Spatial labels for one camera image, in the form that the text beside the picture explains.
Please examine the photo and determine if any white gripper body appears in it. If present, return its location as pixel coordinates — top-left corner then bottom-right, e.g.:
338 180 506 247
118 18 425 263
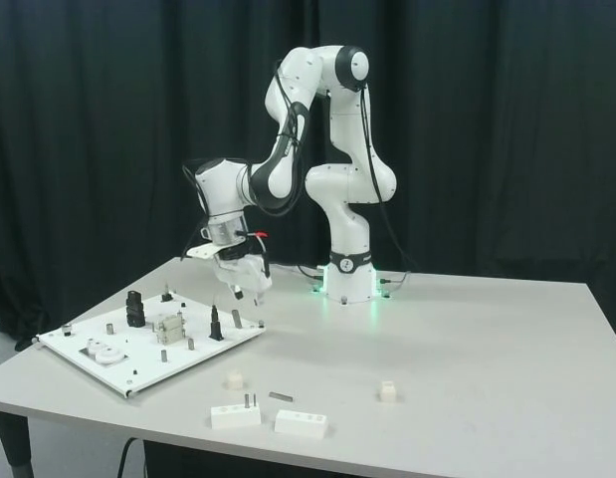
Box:
211 252 275 299

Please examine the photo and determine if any white peg holder with holes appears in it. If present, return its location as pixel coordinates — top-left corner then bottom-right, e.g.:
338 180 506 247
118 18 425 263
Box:
209 401 263 429
274 408 329 438

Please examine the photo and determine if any flat white plate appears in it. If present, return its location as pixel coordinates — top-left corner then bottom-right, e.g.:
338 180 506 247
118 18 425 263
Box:
186 243 224 261

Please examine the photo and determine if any black D-SUB plug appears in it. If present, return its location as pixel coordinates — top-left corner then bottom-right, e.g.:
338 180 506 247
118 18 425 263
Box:
124 289 146 330

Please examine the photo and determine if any white task board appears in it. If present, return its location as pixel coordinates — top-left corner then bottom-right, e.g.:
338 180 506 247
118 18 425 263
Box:
36 285 267 399

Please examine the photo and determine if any black table leg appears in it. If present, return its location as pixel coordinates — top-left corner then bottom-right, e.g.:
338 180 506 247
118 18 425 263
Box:
0 408 31 478

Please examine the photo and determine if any black curtain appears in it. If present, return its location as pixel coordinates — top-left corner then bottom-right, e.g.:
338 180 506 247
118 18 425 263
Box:
0 0 616 350

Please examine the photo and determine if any black plug with white cable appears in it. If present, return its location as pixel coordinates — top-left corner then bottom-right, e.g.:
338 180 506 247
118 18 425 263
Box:
209 293 225 343

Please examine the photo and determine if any silver wrist ring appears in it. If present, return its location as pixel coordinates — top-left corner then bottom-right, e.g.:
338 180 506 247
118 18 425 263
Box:
207 218 247 248

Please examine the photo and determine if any black base cable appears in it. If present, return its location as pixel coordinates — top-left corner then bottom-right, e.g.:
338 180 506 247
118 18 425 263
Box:
293 262 329 280
376 271 413 289

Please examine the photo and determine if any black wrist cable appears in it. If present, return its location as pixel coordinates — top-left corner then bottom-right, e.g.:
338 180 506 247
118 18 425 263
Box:
180 158 212 261

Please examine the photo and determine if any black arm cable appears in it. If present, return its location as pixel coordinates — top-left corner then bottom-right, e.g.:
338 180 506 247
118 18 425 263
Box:
357 84 413 290
272 58 311 150

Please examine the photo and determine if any black cable under table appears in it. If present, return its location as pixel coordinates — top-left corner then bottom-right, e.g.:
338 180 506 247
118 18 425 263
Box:
118 436 145 478

